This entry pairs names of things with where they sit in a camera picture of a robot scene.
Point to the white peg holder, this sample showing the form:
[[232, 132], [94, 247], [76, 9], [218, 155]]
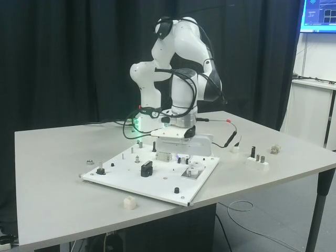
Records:
[[258, 165]]

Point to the white task board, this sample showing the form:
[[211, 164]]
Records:
[[147, 189]]

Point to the black curtain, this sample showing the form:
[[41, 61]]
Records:
[[65, 52]]

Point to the white power strip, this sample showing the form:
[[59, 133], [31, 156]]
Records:
[[5, 246]]

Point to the white large gear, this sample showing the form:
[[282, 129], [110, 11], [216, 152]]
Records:
[[197, 165]]

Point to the blue screen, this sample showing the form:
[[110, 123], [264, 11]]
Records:
[[317, 15]]

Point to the black table leg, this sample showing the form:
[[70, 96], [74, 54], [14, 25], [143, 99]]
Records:
[[319, 210]]

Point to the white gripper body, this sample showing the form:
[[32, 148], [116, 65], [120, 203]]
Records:
[[202, 147]]

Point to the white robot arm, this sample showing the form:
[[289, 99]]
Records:
[[183, 99]]

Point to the white cabinet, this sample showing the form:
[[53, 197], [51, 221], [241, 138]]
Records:
[[309, 113]]

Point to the metal peg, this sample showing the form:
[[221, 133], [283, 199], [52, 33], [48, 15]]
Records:
[[263, 159], [258, 158]]

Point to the thin black rod, red tag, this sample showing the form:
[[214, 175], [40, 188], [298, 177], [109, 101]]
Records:
[[230, 138]]

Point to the small white cube holder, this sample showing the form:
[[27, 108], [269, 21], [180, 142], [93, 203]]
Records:
[[130, 204]]

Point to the white medium gear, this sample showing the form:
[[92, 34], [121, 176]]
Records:
[[193, 172]]

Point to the black cabinet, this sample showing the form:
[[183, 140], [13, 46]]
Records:
[[170, 231]]

